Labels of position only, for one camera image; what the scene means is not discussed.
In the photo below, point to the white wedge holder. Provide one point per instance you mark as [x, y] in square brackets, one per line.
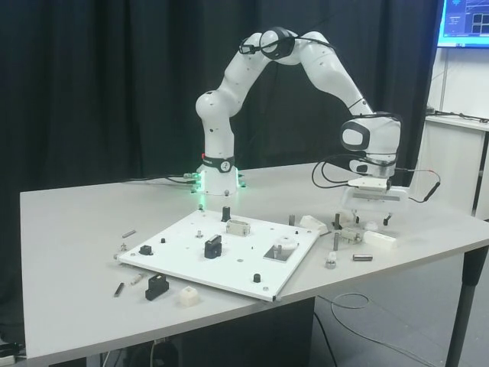
[314, 224]

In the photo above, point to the black table leg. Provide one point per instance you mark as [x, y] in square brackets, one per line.
[464, 306]

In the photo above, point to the black D-SUB plug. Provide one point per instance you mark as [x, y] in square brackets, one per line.
[156, 287]

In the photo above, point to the black upright plug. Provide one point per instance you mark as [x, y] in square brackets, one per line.
[226, 214]

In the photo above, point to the thick metal round peg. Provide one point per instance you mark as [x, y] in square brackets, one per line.
[363, 257]

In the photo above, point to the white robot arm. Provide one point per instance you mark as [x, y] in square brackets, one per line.
[225, 126]

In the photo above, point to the standing metal round peg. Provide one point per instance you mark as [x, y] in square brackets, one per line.
[336, 240]

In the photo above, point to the short grey metal peg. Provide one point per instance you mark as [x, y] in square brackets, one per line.
[292, 220]

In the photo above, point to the white medium gear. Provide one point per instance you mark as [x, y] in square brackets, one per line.
[370, 226]

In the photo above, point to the white large gear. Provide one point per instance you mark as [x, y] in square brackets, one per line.
[285, 243]

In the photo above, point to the metal connector plug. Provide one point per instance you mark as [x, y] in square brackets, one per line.
[350, 236]

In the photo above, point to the white long holder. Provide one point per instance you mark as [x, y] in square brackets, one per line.
[380, 239]

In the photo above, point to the white cube holder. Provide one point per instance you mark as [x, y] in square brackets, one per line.
[187, 297]

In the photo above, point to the metal square peg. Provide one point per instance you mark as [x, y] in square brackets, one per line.
[338, 221]

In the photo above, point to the black square peg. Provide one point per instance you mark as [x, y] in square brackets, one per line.
[118, 289]

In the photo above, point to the white cabinet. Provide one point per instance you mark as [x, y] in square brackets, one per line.
[454, 160]

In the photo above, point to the black plug block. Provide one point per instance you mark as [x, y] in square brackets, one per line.
[213, 247]

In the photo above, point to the blue screen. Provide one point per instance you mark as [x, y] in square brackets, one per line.
[464, 23]

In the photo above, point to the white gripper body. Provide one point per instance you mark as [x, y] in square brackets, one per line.
[376, 204]

